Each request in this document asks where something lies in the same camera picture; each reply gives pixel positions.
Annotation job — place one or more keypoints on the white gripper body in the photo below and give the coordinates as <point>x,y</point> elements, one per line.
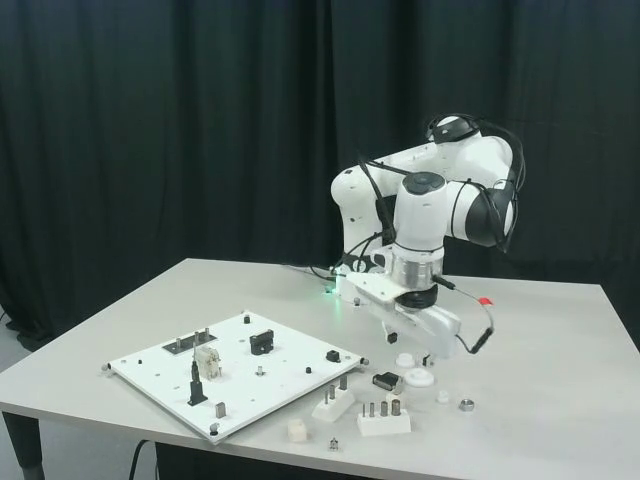
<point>440,335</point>

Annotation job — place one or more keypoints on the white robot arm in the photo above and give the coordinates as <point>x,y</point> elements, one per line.
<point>420,215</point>

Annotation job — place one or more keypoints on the small clear Ethernet plug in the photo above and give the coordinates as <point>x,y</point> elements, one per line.
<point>332,445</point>

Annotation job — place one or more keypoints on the white large gear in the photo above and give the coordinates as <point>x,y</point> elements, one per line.
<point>419,378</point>

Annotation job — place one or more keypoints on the white medium gear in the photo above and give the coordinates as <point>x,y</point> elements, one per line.
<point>404,360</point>

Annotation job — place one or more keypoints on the white small gear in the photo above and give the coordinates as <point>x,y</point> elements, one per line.
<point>442,396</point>

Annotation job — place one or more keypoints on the black D-SUB plug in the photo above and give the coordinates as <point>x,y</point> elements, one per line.
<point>384,382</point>

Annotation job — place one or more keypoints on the white wedge holder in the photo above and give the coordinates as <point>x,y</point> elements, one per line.
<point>392,394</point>

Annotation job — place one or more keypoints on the thick metal round peg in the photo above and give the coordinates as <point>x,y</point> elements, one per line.
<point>396,408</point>

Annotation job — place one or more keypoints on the round metal BNC plug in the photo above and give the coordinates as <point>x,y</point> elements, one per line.
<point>467,404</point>

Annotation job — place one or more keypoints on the medium metal round peg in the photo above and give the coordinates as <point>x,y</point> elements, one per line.
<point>384,407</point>

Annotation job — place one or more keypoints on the metal square peg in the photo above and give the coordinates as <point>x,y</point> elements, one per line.
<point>343,385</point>
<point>220,411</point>

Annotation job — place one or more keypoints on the white four-peg holder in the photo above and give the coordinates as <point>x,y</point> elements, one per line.
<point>385,424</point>

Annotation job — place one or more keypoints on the white two-peg holder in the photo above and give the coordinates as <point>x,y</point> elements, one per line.
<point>332,407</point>

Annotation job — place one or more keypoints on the small white cube holder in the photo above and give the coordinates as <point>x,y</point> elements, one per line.
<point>300,431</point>

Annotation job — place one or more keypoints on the beige waterproof plug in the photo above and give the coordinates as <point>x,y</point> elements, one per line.
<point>207,362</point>

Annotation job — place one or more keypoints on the black USB plug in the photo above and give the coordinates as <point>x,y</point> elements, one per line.
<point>195,390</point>

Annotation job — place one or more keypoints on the white task board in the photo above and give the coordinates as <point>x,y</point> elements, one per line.
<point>150,380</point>

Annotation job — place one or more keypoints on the black curtain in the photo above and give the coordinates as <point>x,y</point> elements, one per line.
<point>150,125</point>

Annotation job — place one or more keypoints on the black table leg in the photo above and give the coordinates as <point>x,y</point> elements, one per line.
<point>22,450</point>

